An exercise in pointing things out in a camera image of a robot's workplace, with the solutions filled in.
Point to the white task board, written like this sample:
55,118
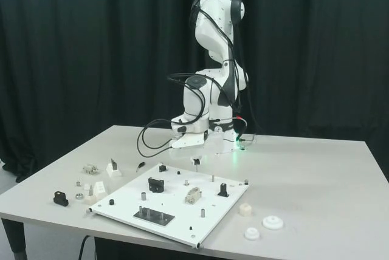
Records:
170,202

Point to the grey table leg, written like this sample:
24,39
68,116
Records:
13,237

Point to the white small gear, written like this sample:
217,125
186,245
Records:
245,210

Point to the white wedge peg holder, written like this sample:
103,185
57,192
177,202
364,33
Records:
99,188
113,172

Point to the black D-SUB plug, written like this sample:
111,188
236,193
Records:
60,198

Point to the black curtain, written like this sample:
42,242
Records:
60,29

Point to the small white block holder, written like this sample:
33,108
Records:
90,199

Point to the small metal bolt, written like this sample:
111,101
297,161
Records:
78,183

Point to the grey waterproof plug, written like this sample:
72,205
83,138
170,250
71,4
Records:
90,169

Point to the white medium gear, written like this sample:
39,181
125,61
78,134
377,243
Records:
252,233

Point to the round metal BNC plug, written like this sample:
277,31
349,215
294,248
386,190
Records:
79,196

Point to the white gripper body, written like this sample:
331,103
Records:
194,153

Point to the white large gear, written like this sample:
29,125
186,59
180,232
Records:
271,222

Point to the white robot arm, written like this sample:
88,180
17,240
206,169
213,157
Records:
212,29

